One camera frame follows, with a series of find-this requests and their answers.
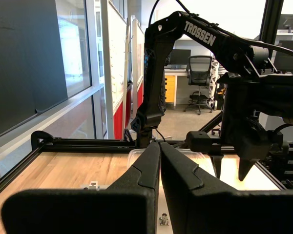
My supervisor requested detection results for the small white block fitting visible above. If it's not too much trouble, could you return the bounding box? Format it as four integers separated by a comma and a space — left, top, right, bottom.
82, 181, 100, 191

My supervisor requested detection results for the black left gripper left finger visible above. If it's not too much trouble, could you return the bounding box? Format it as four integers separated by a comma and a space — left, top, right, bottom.
1, 141, 161, 234

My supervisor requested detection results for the clear plastic tub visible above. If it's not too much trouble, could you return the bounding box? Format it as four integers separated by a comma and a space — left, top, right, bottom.
126, 148, 205, 171

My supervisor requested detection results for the black office chair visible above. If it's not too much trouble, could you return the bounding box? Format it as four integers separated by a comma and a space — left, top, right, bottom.
184, 55, 214, 116

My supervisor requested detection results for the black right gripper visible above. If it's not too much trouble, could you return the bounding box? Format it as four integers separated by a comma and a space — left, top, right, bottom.
187, 72, 291, 182

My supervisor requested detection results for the large dark monitor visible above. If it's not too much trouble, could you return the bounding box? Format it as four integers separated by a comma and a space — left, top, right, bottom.
273, 40, 293, 74

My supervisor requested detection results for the yellow drawer cabinet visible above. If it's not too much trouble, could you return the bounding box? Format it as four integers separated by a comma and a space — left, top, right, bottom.
165, 75, 177, 103

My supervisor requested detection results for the grey monitor on stand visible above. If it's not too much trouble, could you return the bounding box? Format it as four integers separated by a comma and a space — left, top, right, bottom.
280, 14, 293, 34

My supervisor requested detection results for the white and red partition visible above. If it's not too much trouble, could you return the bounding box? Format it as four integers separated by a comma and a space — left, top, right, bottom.
100, 0, 129, 140
129, 15, 145, 119

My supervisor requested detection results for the black aluminium frame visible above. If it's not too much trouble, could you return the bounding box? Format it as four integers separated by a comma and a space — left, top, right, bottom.
0, 0, 293, 203

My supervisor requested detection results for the white window frame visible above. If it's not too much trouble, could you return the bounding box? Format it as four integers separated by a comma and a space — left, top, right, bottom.
0, 0, 115, 171

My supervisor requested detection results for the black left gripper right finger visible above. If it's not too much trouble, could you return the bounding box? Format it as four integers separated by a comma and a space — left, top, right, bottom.
160, 142, 293, 234

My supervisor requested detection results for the black computer monitor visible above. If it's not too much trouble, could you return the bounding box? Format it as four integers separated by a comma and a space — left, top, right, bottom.
169, 49, 192, 69

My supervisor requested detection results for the small grey metal fitting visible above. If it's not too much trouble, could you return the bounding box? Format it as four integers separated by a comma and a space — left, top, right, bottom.
159, 213, 170, 226

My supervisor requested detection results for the white office desk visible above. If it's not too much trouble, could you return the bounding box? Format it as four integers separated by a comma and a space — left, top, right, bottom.
164, 67, 189, 107

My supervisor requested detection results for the white lattice structure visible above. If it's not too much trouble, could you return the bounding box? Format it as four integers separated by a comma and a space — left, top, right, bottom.
208, 56, 226, 108

